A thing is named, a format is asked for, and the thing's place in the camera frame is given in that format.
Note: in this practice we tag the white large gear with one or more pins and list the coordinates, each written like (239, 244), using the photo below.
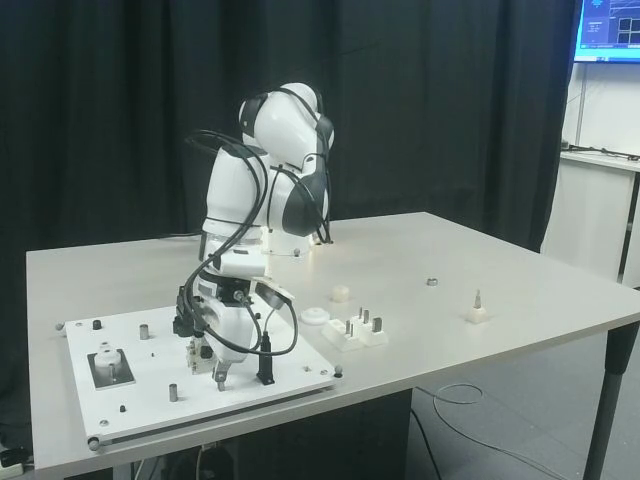
(314, 317)

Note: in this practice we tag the white small cube holder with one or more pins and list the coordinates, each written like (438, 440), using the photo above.
(339, 293)

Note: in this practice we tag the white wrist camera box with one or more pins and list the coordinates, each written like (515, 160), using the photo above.
(199, 359)

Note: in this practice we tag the white medium gear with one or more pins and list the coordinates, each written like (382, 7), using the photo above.
(108, 356)

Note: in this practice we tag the metal thick round peg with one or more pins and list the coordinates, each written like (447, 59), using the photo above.
(349, 329)

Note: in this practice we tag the white task board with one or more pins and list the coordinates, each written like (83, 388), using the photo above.
(165, 370)

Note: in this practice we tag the dark table leg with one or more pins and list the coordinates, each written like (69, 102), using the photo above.
(615, 400)

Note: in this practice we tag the metal bolt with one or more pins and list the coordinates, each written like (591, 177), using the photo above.
(477, 302)

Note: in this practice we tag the white square peg holder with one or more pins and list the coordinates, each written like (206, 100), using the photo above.
(372, 337)

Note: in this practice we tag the white round peg holder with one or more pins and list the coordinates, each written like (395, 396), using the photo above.
(340, 340)

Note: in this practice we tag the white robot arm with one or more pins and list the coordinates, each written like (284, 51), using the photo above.
(280, 130)

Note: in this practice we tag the black curtains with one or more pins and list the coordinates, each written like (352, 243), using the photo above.
(125, 125)

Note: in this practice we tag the white bolt holder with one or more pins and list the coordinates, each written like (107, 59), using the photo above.
(477, 315)

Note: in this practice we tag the blue screen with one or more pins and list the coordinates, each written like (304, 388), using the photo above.
(607, 27)

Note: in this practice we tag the metal large square peg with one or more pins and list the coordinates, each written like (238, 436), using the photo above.
(377, 325)

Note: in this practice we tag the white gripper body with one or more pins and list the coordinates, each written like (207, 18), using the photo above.
(230, 327)

